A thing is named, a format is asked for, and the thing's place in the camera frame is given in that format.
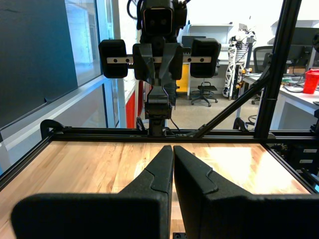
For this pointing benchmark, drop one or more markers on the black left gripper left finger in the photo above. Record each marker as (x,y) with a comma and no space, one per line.
(94,216)

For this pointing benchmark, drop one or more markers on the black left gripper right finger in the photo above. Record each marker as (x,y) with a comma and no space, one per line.
(249,216)

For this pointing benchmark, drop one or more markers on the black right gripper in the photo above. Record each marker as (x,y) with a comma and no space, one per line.
(113,69)

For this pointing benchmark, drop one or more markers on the yellow cabinet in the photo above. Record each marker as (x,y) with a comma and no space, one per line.
(184,82)

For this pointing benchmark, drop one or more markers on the black computer monitor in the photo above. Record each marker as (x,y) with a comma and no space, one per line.
(187,40)
(301,44)

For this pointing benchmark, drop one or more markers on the red cabinet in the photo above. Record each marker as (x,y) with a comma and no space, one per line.
(130,107)

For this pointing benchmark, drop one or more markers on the black office chair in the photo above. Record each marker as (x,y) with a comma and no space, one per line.
(260,57)
(204,87)

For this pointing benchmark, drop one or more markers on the small black mounting plate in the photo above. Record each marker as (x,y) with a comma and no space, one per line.
(179,236)

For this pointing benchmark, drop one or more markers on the white lattice robot stand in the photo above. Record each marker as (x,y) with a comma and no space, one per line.
(230,72)

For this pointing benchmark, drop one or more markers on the black controller box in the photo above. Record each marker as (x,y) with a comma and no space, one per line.
(294,154)

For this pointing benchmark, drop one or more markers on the white desk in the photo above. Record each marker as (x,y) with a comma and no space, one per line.
(294,97)

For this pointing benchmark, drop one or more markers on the red plastic cup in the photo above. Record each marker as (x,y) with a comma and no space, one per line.
(311,82)

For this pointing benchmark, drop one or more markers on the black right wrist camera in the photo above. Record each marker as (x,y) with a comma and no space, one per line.
(158,22)

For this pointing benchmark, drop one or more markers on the white wall shelf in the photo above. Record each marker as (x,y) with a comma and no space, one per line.
(211,26)

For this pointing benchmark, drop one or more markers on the black aluminium table frame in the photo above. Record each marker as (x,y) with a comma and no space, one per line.
(99,132)

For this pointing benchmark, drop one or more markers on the black frame corner bracket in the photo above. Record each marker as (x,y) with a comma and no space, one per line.
(239,123)
(47,123)

